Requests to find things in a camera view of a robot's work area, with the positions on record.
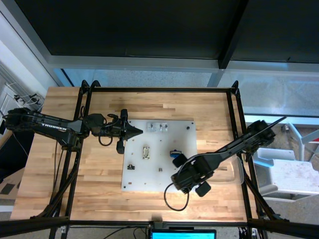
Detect white metal stand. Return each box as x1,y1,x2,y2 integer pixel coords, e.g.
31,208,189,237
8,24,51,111
281,122,319,161

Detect black table camera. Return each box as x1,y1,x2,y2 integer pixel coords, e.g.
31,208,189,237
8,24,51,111
149,218,167,229

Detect black floor box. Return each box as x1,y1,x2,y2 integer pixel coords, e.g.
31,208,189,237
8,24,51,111
0,129,34,182

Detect blue laptop screen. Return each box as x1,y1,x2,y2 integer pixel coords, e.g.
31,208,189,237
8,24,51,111
149,229,217,239

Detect white board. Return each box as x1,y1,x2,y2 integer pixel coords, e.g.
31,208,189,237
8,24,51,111
121,119,200,194

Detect black aluminium frame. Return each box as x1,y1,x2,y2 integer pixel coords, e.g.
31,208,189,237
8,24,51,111
0,79,319,239

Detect clear plastic tub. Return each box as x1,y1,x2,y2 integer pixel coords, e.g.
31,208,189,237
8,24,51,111
211,155,244,185

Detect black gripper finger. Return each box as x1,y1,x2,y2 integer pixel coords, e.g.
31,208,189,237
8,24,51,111
126,122,144,132
126,131,144,141

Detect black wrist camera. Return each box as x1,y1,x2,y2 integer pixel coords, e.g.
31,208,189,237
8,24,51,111
171,171,194,194

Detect white plastic cart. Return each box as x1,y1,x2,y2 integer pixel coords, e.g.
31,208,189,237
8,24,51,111
254,148,319,202

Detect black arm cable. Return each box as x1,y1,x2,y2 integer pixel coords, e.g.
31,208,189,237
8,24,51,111
98,113,119,147

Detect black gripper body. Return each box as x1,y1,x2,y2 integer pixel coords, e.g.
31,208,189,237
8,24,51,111
172,154,212,198
106,109,130,155

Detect black looped camera cable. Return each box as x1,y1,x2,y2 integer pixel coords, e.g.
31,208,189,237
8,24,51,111
164,183,190,212

